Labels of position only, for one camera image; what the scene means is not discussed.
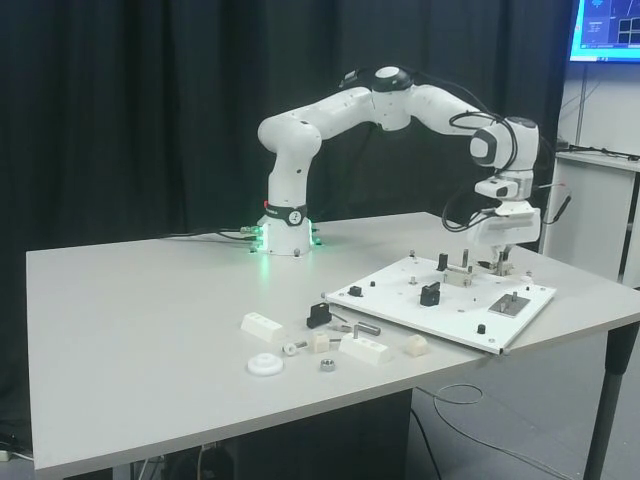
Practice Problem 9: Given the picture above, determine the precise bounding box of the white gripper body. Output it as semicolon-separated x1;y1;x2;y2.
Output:
472;206;543;250

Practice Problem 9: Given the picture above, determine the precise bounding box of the white cabinet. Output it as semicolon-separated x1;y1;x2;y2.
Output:
541;148;640;290

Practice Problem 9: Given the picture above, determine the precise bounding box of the white large gear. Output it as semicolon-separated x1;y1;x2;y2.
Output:
245;351;283;376

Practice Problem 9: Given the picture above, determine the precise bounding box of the grey floor cable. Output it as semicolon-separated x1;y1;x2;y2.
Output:
431;382;524;436

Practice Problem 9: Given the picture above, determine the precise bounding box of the dark table leg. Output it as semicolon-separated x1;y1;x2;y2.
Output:
583;319;633;480

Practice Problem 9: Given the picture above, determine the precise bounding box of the black D-SUB plug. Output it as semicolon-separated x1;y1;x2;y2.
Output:
305;301;333;329

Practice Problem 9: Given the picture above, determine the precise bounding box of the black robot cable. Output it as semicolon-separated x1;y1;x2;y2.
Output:
439;164;516;233
342;68;557;169

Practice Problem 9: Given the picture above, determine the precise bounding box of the thin black rod red tag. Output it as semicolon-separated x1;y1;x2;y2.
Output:
537;181;575;225

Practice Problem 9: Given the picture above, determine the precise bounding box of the black floor cable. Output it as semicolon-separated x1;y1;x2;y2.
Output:
409;394;454;480

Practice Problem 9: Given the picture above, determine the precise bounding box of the black curtain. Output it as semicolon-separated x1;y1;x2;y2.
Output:
0;0;572;451

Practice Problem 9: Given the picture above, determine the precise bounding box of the blue screen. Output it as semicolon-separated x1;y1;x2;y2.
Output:
568;0;640;65

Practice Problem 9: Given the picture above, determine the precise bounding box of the white peg holder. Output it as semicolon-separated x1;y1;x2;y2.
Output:
339;333;394;369
240;311;284;344

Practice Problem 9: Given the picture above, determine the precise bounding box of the black base cable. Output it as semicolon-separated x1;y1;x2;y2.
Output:
167;226;262;243

